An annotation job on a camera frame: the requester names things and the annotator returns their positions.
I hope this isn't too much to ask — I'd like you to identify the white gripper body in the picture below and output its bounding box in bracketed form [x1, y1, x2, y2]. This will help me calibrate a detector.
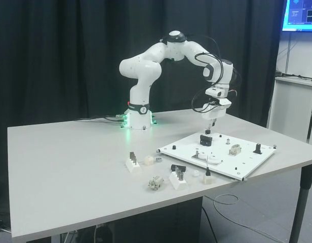
[200, 100, 232, 120]

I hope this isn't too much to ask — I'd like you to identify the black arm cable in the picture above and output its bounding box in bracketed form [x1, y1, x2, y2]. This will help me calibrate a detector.
[192, 35, 242, 112]

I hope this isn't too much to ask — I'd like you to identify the white square peg holder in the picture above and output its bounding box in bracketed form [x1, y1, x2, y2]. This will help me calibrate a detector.
[125, 158, 143, 174]

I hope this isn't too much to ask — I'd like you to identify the white round peg holder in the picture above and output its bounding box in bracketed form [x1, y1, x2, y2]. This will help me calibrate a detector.
[168, 174, 189, 190]

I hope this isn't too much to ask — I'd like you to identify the white large gear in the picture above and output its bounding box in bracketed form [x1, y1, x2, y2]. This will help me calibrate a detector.
[209, 155, 224, 166]

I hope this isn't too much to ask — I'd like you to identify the grey metal waterproof plug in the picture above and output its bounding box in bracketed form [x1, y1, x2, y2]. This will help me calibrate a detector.
[147, 176, 164, 191]

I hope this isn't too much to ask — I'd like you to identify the black base cable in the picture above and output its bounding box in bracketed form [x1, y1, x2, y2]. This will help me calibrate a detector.
[76, 114, 126, 124]

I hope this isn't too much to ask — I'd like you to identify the black table leg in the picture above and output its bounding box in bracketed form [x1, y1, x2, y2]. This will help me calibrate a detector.
[289, 166, 312, 243]

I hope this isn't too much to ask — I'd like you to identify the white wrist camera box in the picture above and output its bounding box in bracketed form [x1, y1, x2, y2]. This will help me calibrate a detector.
[205, 87, 222, 98]

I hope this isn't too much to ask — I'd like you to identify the black curtain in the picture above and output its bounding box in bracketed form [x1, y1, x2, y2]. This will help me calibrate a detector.
[0, 0, 283, 226]

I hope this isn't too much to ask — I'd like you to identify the white task board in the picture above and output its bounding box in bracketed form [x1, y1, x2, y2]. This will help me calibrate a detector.
[155, 128, 278, 182]

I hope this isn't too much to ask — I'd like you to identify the white cabinet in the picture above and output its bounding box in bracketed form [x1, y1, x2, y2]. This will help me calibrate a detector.
[266, 75, 312, 146]

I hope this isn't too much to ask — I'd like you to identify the blue screen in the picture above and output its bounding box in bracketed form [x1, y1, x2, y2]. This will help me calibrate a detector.
[282, 0, 312, 32]

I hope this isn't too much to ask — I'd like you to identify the grey floor cable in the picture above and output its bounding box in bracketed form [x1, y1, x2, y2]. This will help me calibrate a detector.
[212, 193, 293, 242]

